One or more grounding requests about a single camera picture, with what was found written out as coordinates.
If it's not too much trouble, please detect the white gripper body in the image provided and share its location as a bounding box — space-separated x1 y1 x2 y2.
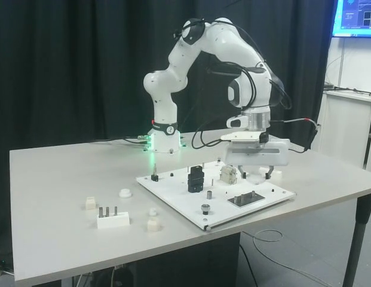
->
223 139 290 168

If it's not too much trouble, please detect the white large gear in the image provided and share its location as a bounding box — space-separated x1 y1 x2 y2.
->
246 169 268 185

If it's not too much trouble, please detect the white holder with holes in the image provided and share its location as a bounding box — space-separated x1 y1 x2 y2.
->
258 167 283 180

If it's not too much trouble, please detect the small white wrist box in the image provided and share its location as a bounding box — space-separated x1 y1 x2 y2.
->
226 115 249 130

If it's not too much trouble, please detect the black D-SUB plug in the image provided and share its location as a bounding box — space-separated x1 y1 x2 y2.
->
187 164 206 193

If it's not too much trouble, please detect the white task board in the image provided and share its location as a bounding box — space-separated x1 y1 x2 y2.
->
136 161 296 231

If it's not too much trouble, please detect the white cabinet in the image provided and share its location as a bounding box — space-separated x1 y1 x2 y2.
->
310 88 371 173

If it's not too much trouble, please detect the black table leg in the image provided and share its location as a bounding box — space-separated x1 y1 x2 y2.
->
342 194 371 287

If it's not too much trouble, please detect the white peg holder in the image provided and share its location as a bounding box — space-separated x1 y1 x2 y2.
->
97 211 131 230

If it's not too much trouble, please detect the blue screen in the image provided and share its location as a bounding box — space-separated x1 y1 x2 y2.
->
331 0 371 38

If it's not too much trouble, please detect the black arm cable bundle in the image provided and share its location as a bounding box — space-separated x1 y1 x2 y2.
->
173 18 293 150

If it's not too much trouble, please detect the grey floor cable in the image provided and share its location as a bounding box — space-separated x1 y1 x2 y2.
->
238 229 347 287

